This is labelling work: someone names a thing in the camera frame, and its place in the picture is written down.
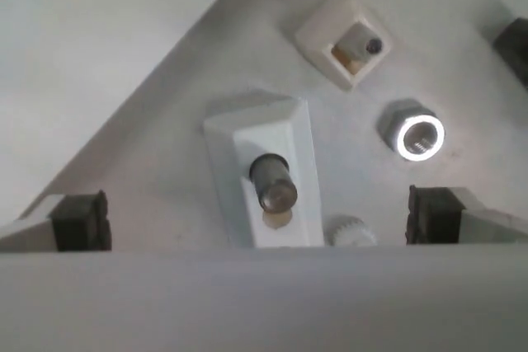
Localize metal round peg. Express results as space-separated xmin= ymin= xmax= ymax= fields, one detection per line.
xmin=248 ymin=153 xmax=299 ymax=223

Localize white small gear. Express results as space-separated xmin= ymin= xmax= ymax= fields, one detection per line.
xmin=323 ymin=214 xmax=379 ymax=248

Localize white square peg holder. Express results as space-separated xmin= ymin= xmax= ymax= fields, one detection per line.
xmin=294 ymin=0 xmax=394 ymax=92

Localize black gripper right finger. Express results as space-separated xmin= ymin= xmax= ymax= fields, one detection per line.
xmin=405 ymin=185 xmax=528 ymax=246

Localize white task board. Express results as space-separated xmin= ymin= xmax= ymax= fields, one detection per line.
xmin=18 ymin=0 xmax=528 ymax=251

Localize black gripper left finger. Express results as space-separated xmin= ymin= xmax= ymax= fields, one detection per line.
xmin=0 ymin=190 xmax=113 ymax=253

